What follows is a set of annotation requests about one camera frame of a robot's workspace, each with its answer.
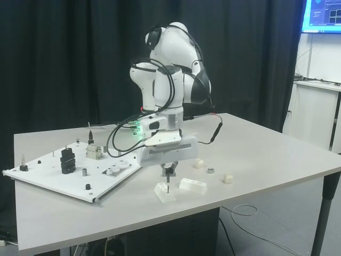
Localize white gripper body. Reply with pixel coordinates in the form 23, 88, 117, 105
137, 137, 199, 169

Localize long white peg holder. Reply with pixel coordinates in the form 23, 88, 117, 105
178, 178, 208, 196

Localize black D-SUB plug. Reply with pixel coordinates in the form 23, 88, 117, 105
60, 146, 77, 175

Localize white task board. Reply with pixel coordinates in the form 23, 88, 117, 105
2, 132, 141, 205

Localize white cabinet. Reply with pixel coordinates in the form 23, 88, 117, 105
281, 78, 341, 155

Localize black curtain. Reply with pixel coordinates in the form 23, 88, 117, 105
0, 0, 307, 238

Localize black table leg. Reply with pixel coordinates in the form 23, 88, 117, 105
311, 170, 339, 256

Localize blue screen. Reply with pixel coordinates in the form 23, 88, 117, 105
301, 0, 341, 35

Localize black looped cable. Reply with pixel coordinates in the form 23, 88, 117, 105
105, 62, 176, 158

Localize thin black rod on wire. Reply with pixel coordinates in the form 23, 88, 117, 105
209, 114, 224, 145

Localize black plug with cable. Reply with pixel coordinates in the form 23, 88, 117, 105
87, 122, 95, 147

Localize grey floor cable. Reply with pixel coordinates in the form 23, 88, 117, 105
230, 204, 318, 256

